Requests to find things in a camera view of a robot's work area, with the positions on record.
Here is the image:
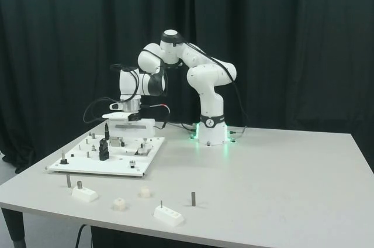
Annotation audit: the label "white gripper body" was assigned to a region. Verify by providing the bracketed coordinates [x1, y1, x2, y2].
[109, 118, 155, 138]

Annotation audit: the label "flat white mounting plate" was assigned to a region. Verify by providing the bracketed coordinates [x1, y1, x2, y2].
[102, 112, 131, 120]

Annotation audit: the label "black D-SUB plug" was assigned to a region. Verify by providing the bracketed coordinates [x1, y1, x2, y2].
[99, 139, 109, 161]

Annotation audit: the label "white task board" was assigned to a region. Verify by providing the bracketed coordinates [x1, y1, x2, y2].
[45, 130, 167, 178]

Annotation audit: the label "white holder with thin peg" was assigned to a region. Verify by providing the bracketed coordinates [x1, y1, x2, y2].
[153, 205, 185, 227]

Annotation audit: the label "white holder with round peg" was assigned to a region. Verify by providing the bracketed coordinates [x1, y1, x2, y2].
[71, 187, 99, 202]

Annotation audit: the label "dark table leg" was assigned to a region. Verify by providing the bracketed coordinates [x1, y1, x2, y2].
[1, 208, 24, 248]

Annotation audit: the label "black curtain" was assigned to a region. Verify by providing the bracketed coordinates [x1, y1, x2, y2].
[0, 0, 374, 174]

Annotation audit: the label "black base cable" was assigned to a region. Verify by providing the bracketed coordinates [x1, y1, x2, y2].
[228, 126, 249, 143]
[179, 121, 198, 137]

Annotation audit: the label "black camera cable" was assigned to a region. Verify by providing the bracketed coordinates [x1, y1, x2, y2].
[82, 98, 119, 123]

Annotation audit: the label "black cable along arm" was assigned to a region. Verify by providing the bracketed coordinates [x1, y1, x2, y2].
[109, 40, 248, 132]

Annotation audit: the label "black floor cable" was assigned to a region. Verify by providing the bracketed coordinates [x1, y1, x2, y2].
[76, 223, 91, 248]

